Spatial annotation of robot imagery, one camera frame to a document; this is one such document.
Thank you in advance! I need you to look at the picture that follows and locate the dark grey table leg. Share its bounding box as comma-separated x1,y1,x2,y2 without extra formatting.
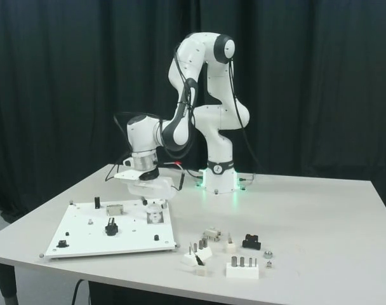
0,261,17,305

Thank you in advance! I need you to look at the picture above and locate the white task board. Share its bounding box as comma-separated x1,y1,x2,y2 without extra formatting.
37,197,180,260

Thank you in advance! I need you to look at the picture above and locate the flat white plate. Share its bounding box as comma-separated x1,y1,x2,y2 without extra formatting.
114,170,143,180

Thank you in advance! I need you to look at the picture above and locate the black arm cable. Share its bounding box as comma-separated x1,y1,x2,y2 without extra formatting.
105,47,256,182

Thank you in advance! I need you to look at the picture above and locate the black curtain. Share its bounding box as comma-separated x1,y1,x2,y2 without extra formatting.
0,0,386,223

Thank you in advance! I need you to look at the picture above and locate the beige waterproof plug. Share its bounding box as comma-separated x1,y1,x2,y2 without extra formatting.
203,226,222,242

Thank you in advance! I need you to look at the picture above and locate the black D-SUB plug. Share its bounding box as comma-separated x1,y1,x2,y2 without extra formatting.
242,233,262,250

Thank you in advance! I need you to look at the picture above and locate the wide white peg holder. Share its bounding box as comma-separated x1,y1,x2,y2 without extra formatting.
225,264,260,280

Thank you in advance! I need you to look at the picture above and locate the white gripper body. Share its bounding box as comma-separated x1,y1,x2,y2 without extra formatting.
126,176,178,200

